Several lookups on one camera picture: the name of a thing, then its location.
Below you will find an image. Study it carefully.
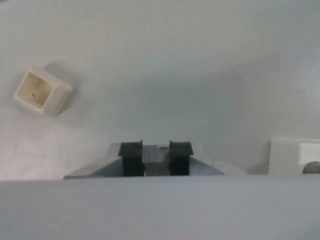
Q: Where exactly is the long white peg holder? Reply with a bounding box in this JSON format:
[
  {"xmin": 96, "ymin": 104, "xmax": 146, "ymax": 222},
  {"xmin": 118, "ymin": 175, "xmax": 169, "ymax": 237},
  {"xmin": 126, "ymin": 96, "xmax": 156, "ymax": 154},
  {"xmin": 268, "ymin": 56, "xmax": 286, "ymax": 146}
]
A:
[{"xmin": 268, "ymin": 136, "xmax": 320, "ymax": 176}]

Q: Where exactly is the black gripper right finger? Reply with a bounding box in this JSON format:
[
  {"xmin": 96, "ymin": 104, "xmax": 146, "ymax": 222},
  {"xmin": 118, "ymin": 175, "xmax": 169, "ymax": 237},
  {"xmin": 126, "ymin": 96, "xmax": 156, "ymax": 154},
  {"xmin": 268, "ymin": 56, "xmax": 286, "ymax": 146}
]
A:
[{"xmin": 169, "ymin": 139, "xmax": 247, "ymax": 177}]

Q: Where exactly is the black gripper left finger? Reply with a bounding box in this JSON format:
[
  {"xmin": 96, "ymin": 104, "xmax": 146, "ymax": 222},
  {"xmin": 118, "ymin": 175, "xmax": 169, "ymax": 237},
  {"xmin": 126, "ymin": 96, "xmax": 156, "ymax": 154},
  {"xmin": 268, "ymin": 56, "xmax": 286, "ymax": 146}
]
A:
[{"xmin": 63, "ymin": 139, "xmax": 144, "ymax": 180}]

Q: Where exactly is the metal round peg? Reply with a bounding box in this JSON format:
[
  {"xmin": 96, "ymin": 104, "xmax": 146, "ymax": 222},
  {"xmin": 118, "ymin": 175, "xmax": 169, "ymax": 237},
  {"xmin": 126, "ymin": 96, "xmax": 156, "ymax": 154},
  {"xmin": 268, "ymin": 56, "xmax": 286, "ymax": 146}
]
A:
[{"xmin": 301, "ymin": 160, "xmax": 320, "ymax": 176}]

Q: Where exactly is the small white square holder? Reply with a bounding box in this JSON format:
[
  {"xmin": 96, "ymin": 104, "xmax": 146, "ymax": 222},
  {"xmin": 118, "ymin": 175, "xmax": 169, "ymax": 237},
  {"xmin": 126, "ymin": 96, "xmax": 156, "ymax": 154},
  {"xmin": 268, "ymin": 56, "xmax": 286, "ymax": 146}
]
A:
[{"xmin": 13, "ymin": 65, "xmax": 74, "ymax": 117}]

